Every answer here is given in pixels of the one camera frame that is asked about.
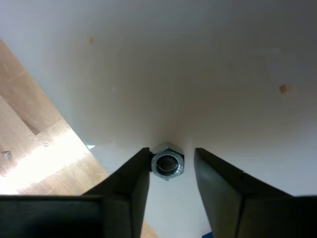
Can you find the white board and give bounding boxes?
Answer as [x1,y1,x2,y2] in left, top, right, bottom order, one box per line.
[0,0,317,238]

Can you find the silver M12 hex nut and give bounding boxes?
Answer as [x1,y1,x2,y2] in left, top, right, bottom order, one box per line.
[150,141,185,181]

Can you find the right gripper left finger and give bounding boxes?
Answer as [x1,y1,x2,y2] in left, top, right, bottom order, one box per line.
[0,148,151,238]

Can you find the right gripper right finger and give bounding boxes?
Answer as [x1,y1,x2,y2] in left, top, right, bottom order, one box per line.
[194,148,317,238]

